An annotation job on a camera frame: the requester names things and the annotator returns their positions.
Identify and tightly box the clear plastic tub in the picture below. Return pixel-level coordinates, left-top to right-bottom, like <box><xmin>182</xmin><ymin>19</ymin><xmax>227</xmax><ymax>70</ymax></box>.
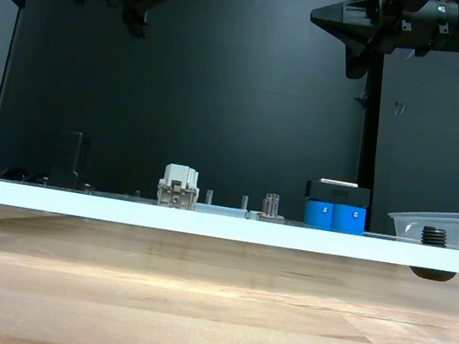
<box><xmin>383</xmin><ymin>200</ymin><xmax>459</xmax><ymax>252</ymax></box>

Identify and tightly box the small metal connector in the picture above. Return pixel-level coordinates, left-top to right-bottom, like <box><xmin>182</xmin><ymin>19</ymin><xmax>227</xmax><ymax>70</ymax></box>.
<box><xmin>255</xmin><ymin>190</ymin><xmax>289</xmax><ymax>225</ymax></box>

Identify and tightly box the beige multi-pin connector housing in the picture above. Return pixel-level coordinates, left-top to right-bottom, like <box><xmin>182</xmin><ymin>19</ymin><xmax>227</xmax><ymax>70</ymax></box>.
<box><xmin>154</xmin><ymin>161</ymin><xmax>204</xmax><ymax>212</ymax></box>

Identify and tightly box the white taskboard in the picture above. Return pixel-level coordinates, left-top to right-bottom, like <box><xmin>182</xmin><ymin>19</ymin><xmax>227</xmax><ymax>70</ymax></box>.
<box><xmin>0</xmin><ymin>174</ymin><xmax>459</xmax><ymax>279</ymax></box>

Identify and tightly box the black room pillar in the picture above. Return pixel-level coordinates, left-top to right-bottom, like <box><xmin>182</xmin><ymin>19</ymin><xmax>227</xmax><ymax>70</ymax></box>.
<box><xmin>333</xmin><ymin>48</ymin><xmax>397</xmax><ymax>235</ymax></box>

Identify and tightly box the black socket block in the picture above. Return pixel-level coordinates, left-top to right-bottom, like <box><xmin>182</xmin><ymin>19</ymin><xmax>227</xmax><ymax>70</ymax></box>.
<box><xmin>46</xmin><ymin>127</ymin><xmax>92</xmax><ymax>192</ymax></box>

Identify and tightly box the black round screw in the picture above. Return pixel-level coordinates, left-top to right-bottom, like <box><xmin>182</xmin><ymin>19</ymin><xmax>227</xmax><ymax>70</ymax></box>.
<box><xmin>420</xmin><ymin>225</ymin><xmax>450</xmax><ymax>249</ymax></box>

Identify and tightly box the small black rounded part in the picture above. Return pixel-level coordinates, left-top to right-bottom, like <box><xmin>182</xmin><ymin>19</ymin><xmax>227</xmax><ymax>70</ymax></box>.
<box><xmin>0</xmin><ymin>164</ymin><xmax>33</xmax><ymax>184</ymax></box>

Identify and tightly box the aluminium block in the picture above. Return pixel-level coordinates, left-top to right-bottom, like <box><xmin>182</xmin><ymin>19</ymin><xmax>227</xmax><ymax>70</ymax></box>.
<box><xmin>194</xmin><ymin>201</ymin><xmax>253</xmax><ymax>222</ymax></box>

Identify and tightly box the black rubber board foot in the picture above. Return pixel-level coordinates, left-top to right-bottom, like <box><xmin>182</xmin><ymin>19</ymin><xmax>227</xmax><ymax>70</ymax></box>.
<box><xmin>408</xmin><ymin>265</ymin><xmax>457</xmax><ymax>285</ymax></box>

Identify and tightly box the blue D-sub connector mount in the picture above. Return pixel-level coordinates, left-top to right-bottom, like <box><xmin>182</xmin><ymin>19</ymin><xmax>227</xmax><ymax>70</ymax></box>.
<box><xmin>299</xmin><ymin>176</ymin><xmax>373</xmax><ymax>237</ymax></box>

